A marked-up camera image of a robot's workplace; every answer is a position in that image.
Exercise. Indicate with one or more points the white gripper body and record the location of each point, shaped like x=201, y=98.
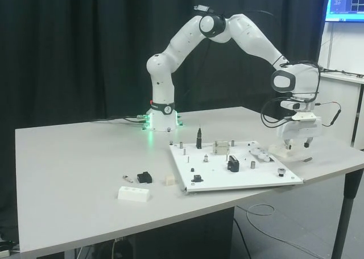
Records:
x=298, y=129

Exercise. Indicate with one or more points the small black box on arm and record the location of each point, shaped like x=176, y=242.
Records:
x=202, y=9

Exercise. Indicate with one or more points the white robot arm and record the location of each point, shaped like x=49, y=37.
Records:
x=185, y=46

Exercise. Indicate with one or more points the thick metal round peg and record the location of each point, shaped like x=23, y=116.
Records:
x=252, y=165

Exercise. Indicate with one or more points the white large gear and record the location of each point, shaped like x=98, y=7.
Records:
x=266, y=158

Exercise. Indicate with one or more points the metal bolt with black collar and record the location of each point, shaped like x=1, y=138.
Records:
x=281, y=172

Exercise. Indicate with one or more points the white medium gear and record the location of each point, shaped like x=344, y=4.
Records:
x=260, y=155

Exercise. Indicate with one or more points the white small gear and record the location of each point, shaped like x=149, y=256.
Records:
x=253, y=151

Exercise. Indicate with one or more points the white cabinet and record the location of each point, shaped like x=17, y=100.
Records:
x=344, y=100

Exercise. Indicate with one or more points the black block connector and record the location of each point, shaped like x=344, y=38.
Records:
x=233, y=164

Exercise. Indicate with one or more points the white task board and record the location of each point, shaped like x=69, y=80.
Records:
x=216, y=173

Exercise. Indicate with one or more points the black table leg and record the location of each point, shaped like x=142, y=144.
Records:
x=345, y=213

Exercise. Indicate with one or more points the metal BNC plug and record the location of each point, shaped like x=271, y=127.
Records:
x=205, y=158

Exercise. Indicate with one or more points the black waterproof plug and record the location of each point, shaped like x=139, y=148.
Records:
x=199, y=141

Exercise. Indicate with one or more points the small black connector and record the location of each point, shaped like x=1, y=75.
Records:
x=198, y=178

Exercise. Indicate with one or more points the cream cube holder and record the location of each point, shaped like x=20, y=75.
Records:
x=170, y=180

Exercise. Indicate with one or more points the blue screen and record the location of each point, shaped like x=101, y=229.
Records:
x=345, y=3

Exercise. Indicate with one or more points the black D-SUB plug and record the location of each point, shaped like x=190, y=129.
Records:
x=144, y=177

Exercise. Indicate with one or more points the white holder with holes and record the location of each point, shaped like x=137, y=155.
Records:
x=133, y=195

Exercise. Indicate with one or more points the metal USB plug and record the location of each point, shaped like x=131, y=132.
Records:
x=128, y=179

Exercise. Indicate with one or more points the black curtain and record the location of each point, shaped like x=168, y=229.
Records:
x=71, y=43

